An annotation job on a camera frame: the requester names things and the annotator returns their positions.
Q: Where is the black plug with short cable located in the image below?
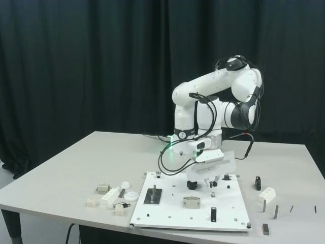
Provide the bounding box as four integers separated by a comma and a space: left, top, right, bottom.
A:
111, 201, 132, 209

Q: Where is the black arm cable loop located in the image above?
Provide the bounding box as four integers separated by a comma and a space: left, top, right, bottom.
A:
157, 92, 217, 176

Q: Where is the white sloped peg holder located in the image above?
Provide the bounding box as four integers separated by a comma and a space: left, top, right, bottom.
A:
258, 187, 277, 204

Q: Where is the long white peg holder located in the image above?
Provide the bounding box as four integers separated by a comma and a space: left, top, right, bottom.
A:
100, 187, 120, 207

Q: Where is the black cable under table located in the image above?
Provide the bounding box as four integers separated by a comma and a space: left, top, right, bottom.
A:
66, 223, 80, 244

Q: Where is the black table leg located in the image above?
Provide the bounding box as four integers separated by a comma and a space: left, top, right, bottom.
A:
1, 209, 22, 244

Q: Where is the white medium gear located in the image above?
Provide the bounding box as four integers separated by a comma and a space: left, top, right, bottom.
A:
124, 192, 139, 203

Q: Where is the white task board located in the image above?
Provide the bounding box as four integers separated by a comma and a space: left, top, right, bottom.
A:
129, 171, 251, 232

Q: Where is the black waterproof plug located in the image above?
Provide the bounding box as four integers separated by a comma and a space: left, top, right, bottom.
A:
253, 175, 263, 191

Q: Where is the grey D-SUB plug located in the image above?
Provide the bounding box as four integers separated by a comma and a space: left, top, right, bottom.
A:
96, 185, 111, 196

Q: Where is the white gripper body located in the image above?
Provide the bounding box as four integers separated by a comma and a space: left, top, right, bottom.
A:
187, 150, 237, 183

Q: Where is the black curtain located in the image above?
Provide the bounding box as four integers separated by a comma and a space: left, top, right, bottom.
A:
0, 0, 325, 181

